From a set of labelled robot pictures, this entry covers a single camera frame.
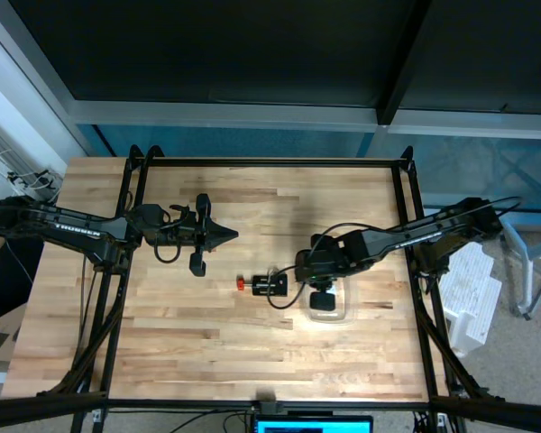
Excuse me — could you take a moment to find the black table camera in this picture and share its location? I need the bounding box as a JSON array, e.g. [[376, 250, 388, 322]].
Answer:
[[255, 390, 280, 412]]

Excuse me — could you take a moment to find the cardboard box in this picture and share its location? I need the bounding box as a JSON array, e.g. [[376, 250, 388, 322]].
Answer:
[[0, 302, 28, 362]]

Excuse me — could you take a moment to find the white cable bundle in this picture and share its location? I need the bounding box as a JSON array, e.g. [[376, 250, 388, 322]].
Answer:
[[2, 169, 62, 193]]

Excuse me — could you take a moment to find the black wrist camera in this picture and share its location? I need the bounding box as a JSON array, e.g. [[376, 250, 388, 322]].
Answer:
[[309, 291, 338, 313]]

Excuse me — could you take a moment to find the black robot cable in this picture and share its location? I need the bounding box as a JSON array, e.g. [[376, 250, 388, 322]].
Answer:
[[153, 241, 182, 265], [472, 195, 524, 213], [309, 222, 376, 256], [268, 264, 308, 310]]

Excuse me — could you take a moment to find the black wall post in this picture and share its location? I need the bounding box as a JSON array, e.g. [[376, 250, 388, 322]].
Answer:
[[377, 0, 434, 126]]

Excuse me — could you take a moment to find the black metal frame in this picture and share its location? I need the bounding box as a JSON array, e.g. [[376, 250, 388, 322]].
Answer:
[[0, 143, 541, 433]]

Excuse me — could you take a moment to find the black clamp hub red knob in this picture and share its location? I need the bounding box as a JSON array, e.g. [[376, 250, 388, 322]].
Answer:
[[236, 272, 290, 298]]

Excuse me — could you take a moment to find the laptop screen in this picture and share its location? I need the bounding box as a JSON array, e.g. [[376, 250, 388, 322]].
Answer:
[[252, 414, 374, 433]]

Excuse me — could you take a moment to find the clear plastic tub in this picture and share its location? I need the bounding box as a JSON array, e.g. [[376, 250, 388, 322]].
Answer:
[[303, 274, 358, 327]]

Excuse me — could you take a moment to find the grey metal chair frame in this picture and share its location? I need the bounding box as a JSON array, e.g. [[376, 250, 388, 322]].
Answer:
[[500, 211, 541, 322]]

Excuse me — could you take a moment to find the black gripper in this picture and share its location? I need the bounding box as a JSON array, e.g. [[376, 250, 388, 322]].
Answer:
[[295, 250, 349, 295], [159, 192, 240, 278]]

